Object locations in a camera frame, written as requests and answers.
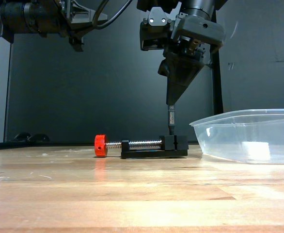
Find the small white connector block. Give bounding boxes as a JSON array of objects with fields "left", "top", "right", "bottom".
[{"left": 241, "top": 141, "right": 271, "bottom": 161}]

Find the black vise with orange knob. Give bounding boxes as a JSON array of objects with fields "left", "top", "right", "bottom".
[{"left": 94, "top": 134, "right": 189, "bottom": 160}]

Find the clear plastic tub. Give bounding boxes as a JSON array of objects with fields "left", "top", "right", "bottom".
[{"left": 189, "top": 108, "right": 284, "bottom": 166}]

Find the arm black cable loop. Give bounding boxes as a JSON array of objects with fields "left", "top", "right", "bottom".
[{"left": 91, "top": 0, "right": 134, "bottom": 30}]

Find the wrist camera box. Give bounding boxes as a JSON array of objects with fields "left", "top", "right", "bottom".
[{"left": 139, "top": 6, "right": 172, "bottom": 51}]

